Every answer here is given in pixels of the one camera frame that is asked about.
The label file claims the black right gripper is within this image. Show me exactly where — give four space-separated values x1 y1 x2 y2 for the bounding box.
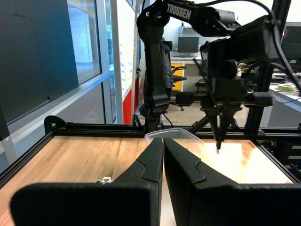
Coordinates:
176 40 274 142

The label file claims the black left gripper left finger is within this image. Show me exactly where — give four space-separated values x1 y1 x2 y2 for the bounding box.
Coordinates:
10 137 164 226

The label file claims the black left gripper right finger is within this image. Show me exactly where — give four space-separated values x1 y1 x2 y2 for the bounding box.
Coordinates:
163 137 301 226

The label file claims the clear plastic tub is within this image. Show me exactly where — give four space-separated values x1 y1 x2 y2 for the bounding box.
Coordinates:
144 128 205 148

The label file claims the yellow cabinet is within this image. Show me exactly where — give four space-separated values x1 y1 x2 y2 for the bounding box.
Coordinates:
171 63 184 92

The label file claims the black office chair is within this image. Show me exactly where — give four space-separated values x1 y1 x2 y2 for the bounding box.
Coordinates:
169 65 188 112

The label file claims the white office desk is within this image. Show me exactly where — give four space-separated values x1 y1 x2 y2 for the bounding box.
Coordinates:
267 82 301 128

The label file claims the yellow-green tape roll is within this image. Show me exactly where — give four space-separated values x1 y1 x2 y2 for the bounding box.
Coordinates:
277 83 296 91

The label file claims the dark hanging jacket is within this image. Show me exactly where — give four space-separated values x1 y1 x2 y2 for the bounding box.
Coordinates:
159 40 174 94

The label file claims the black computer monitor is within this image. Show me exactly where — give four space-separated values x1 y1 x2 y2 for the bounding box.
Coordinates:
281 22 301 61
177 36 200 54

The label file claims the red panel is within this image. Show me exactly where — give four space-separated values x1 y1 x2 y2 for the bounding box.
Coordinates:
122 73 141 125

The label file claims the black aluminium frame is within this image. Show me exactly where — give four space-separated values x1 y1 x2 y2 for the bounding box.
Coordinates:
0 0 301 189

